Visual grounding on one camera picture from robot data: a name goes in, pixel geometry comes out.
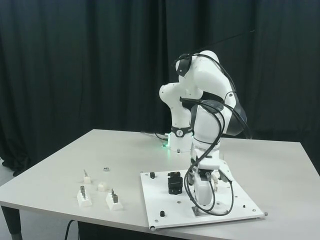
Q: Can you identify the black box under table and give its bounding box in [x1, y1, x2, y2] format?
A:
[77, 221, 181, 240]

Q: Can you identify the black table leg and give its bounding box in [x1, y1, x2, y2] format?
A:
[2, 205, 21, 240]

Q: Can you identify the black floor cable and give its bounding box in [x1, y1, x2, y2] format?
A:
[65, 219, 77, 240]

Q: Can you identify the white task board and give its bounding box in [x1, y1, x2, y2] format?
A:
[139, 167, 268, 231]

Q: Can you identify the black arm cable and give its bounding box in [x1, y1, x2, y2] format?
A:
[172, 29, 256, 141]

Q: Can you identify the black D-SUB plug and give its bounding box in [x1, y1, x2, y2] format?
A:
[166, 171, 184, 196]

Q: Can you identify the white square peg holder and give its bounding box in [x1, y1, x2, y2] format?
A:
[104, 192, 125, 211]

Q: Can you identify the black base cable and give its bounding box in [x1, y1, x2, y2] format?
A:
[141, 131, 169, 141]

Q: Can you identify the white round peg holder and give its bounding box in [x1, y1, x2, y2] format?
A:
[75, 189, 93, 208]

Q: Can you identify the flat white mount plate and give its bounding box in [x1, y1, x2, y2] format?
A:
[216, 161, 235, 183]

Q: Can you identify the black curtain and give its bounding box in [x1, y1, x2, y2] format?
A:
[0, 0, 320, 176]

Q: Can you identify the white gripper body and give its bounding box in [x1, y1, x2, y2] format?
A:
[194, 174, 216, 210]

